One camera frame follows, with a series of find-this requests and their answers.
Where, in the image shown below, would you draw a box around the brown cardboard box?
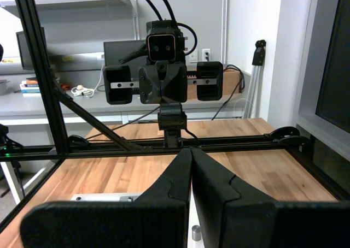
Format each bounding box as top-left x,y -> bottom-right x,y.
187,64 -> 244,101

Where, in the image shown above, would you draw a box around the white cable bundle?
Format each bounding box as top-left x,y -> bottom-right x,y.
70,83 -> 96,98

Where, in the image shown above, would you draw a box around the black overhead cable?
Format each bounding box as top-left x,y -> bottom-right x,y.
132,0 -> 165,22
151,0 -> 177,22

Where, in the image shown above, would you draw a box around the white taskboard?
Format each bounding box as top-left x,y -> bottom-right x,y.
188,200 -> 205,248

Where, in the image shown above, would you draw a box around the stack of books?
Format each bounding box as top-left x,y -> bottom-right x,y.
19,79 -> 42,97

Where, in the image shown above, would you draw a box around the black device with green light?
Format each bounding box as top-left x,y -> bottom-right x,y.
0,123 -> 22,161

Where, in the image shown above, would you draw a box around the grey desk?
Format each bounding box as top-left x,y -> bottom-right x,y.
0,85 -> 254,126

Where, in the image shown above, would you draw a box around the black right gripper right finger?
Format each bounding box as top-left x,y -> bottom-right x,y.
191,147 -> 350,248

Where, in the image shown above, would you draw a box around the grey wall shelf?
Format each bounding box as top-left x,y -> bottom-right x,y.
0,0 -> 139,18

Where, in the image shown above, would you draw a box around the white stand with black head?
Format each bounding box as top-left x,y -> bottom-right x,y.
244,39 -> 268,119

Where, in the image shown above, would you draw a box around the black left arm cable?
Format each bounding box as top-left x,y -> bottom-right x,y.
176,22 -> 198,58

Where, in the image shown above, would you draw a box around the black cable bundle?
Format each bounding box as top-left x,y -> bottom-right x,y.
118,48 -> 149,64

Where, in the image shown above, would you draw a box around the black computer monitor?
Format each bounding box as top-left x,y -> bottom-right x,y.
15,26 -> 48,72
103,39 -> 149,68

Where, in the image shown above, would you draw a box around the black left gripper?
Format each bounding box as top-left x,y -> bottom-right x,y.
103,61 -> 224,106

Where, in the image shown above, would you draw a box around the aluminium bar holder block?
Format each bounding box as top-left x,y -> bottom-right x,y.
70,192 -> 142,203

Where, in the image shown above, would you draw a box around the black desk cables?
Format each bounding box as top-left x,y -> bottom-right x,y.
211,64 -> 247,121

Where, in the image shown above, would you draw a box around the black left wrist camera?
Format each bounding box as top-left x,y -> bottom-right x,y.
145,33 -> 177,62

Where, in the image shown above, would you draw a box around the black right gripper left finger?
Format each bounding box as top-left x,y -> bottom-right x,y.
20,147 -> 191,248

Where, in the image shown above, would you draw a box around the short metal bar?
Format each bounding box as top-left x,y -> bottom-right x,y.
191,225 -> 202,243

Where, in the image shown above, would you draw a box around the black metal frame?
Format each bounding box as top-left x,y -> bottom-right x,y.
0,0 -> 350,227

